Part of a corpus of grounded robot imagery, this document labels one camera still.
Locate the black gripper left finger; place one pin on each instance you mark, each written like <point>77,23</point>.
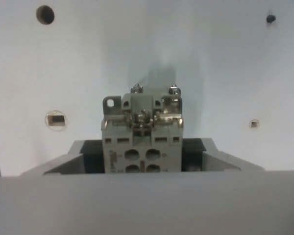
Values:
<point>90,159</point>

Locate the grey waterproof plug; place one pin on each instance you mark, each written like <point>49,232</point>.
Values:
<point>142,147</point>

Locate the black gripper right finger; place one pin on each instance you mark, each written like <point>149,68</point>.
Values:
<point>196,156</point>

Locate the white task board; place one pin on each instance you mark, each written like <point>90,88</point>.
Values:
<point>161,36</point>

